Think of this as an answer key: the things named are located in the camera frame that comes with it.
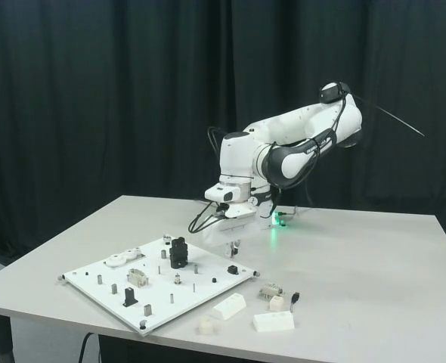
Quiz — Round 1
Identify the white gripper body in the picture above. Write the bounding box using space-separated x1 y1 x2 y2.
201 217 273 250

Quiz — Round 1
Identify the white flat mounting plate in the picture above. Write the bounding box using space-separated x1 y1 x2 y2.
224 205 259 221

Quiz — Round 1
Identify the black D-SUB plug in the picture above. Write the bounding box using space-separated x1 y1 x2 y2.
168 237 190 270

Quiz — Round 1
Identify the beige waterproof plug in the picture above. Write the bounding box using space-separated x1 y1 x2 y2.
259 284 285 302

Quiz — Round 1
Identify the long white peg holder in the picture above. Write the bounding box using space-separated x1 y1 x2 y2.
252 310 296 334
212 292 247 321

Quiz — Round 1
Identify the white task board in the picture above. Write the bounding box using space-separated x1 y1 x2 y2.
57 233 262 335

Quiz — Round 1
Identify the beige waterproof socket connector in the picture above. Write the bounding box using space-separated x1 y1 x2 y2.
126 268 150 284

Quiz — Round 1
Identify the black USB plug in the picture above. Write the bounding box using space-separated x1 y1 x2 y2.
122 287 139 308

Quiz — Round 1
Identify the black curtain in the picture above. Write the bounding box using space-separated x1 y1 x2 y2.
0 0 446 253

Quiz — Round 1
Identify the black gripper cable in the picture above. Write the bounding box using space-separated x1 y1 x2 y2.
187 201 226 234

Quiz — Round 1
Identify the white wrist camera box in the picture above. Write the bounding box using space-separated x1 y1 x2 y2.
204 182 247 204

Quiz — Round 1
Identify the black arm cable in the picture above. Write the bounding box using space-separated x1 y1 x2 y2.
267 89 351 190

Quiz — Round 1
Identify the black cable under table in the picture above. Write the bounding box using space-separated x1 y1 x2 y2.
80 331 96 363

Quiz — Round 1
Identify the thin black cable tie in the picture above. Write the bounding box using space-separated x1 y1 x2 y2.
356 95 426 138

